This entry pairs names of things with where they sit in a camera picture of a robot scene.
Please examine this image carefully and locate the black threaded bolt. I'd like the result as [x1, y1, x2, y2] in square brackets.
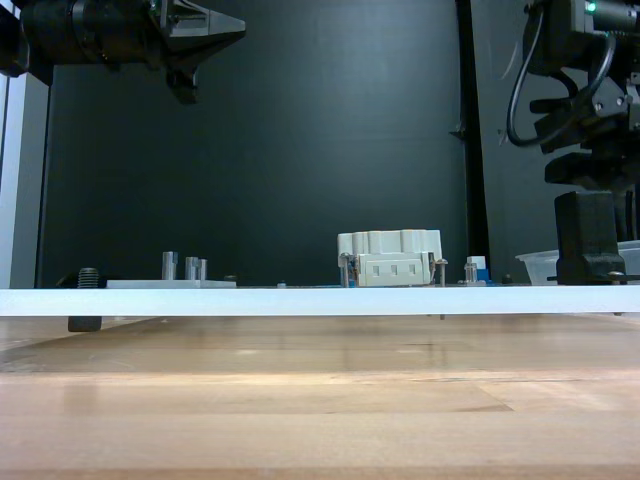
[68, 266, 103, 333]

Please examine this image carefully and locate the clear plastic tub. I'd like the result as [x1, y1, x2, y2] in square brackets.
[514, 239, 640, 286]

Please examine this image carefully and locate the black wall post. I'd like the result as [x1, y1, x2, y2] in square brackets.
[449, 0, 491, 284]

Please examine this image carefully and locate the white task board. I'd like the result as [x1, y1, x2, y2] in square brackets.
[0, 287, 640, 318]

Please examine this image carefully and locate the gripper cable loop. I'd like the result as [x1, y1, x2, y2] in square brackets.
[506, 7, 620, 148]

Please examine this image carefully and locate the blue and white connector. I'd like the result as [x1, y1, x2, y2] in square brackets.
[466, 255, 495, 288]

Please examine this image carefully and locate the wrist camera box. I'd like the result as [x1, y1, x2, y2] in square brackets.
[528, 96, 601, 154]

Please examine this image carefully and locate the grey metal plate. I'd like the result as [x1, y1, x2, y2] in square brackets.
[106, 278, 237, 290]

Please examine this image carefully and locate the black USB socket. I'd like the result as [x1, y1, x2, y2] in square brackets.
[546, 190, 640, 285]

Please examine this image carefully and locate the beige multi-pin connector housing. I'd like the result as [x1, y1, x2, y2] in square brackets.
[336, 228, 450, 289]

